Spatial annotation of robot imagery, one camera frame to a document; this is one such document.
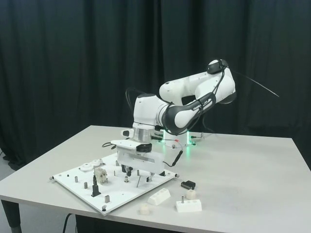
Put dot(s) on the beige connector block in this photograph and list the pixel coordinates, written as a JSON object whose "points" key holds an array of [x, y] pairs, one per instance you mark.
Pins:
{"points": [[100, 175]]}

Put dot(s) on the metal BNC plug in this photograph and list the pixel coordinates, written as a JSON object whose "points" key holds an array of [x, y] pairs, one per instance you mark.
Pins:
{"points": [[126, 180]]}

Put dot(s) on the black curtain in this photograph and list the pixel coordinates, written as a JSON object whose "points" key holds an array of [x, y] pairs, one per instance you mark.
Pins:
{"points": [[73, 60]]}

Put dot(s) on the thin metal rod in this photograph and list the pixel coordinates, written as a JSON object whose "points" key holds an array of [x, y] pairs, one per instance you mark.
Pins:
{"points": [[138, 182]]}

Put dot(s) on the black D-SUB plug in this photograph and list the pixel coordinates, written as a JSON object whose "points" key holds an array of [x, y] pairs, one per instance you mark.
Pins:
{"points": [[188, 185]]}

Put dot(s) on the white task board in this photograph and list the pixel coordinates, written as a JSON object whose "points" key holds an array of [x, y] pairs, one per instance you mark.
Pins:
{"points": [[121, 194]]}

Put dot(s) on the white large gear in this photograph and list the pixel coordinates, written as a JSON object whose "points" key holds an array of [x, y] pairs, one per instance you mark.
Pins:
{"points": [[87, 167]]}

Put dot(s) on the black upright plug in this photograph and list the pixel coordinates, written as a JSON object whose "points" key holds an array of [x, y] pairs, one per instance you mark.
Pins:
{"points": [[95, 189]]}

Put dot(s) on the white peg holder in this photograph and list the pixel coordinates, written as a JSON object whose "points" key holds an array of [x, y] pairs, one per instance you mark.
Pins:
{"points": [[189, 206], [159, 196]]}

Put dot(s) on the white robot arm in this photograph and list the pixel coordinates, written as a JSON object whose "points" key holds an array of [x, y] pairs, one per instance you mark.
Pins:
{"points": [[179, 91]]}

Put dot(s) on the white small gear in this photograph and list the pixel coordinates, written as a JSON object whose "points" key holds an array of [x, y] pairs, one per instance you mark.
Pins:
{"points": [[100, 161]]}

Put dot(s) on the white medium gear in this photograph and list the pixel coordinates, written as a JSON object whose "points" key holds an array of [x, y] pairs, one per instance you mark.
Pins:
{"points": [[94, 163]]}

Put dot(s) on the small white camera box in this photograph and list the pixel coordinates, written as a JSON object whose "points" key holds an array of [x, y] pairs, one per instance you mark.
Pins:
{"points": [[126, 133]]}

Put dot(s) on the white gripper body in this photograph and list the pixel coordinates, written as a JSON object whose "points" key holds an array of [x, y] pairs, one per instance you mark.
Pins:
{"points": [[136, 161]]}

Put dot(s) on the dark table leg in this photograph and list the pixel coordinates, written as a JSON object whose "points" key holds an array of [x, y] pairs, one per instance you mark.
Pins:
{"points": [[11, 216]]}

